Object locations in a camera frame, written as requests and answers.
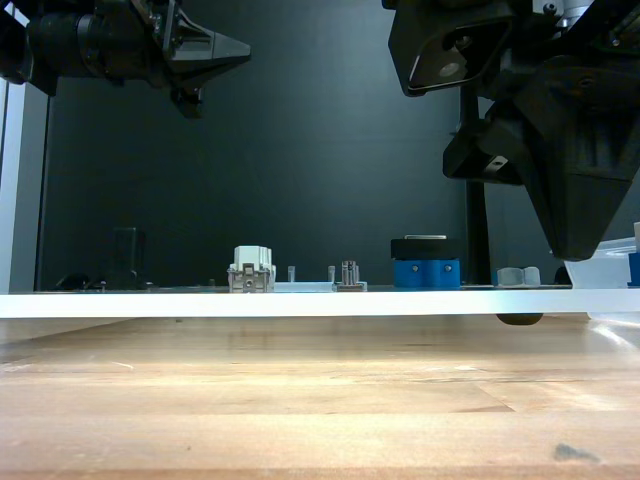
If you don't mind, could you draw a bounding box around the black pillar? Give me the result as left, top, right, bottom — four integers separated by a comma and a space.
458, 89, 495, 289

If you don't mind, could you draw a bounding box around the clear plastic tub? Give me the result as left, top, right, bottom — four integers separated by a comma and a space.
557, 237, 640, 324

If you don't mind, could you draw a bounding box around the blue and white connector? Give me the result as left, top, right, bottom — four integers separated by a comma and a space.
624, 222, 640, 290

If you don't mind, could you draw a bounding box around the clear plastic block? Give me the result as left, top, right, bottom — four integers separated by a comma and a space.
273, 264, 337, 294

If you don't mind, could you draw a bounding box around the beige connector housing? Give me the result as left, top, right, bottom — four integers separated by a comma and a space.
225, 244, 277, 294

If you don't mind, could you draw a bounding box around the white board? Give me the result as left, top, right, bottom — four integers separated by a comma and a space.
0, 283, 594, 320

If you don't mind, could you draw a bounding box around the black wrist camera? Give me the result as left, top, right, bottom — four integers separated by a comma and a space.
382, 0, 516, 99

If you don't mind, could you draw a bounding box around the blue mount with black disc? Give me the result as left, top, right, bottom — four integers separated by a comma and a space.
389, 233, 462, 290

